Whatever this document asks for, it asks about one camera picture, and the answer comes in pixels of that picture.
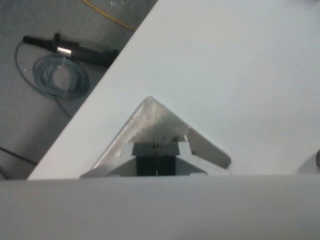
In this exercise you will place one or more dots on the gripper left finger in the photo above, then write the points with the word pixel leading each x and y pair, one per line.
pixel 143 160

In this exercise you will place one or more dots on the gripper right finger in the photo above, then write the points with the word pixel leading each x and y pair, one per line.
pixel 167 160

